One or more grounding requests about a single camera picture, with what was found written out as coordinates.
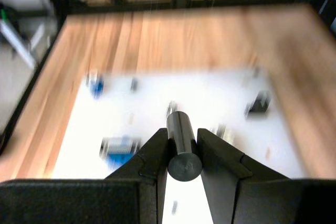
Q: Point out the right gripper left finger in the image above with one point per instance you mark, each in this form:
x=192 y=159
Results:
x=78 y=203

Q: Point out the black aluminium frame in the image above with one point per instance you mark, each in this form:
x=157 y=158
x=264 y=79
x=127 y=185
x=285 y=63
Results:
x=110 y=7

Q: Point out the blue round holder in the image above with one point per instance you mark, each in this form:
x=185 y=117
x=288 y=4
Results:
x=118 y=159

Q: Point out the white task board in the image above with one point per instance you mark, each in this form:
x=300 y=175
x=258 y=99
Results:
x=210 y=98

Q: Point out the black rectangular block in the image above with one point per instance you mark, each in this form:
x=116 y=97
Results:
x=258 y=108

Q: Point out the black 16mm cylinder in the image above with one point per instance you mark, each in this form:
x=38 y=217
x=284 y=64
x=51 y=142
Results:
x=183 y=166

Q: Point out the dark clamp block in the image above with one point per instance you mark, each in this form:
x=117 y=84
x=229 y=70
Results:
x=120 y=144

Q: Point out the blue square holder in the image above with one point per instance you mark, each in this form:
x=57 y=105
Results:
x=97 y=89

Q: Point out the white connector housing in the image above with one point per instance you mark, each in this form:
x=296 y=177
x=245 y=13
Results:
x=223 y=130

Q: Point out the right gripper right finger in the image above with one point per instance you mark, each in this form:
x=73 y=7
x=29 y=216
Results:
x=262 y=203

